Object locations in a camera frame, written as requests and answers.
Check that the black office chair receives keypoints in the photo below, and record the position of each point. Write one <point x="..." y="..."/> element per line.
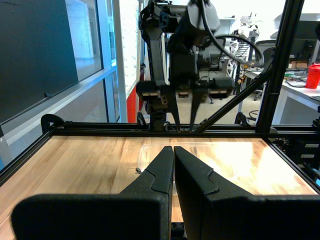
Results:
<point x="266" y="55"/>

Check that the clear plastic tub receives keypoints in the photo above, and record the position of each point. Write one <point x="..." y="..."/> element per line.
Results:
<point x="145" y="155"/>

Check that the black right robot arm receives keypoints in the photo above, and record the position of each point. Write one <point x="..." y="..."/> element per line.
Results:
<point x="155" y="50"/>

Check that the red plastic cup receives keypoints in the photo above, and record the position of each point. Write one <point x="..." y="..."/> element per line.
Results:
<point x="312" y="76"/>

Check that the black metal frame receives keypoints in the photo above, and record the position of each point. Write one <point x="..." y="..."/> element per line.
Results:
<point x="100" y="126"/>

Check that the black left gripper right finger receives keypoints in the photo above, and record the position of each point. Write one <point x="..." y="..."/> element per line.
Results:
<point x="250" y="217"/>

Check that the red panel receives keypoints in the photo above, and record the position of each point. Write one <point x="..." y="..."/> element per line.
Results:
<point x="132" y="107"/>

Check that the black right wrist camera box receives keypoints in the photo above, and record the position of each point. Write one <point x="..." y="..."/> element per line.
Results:
<point x="183" y="67"/>

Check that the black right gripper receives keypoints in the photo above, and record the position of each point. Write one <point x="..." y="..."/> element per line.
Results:
<point x="147" y="86"/>

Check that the white desk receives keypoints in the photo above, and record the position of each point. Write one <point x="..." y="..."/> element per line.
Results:
<point x="300" y="92"/>

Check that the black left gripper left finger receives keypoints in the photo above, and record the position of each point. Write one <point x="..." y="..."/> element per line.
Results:
<point x="100" y="217"/>

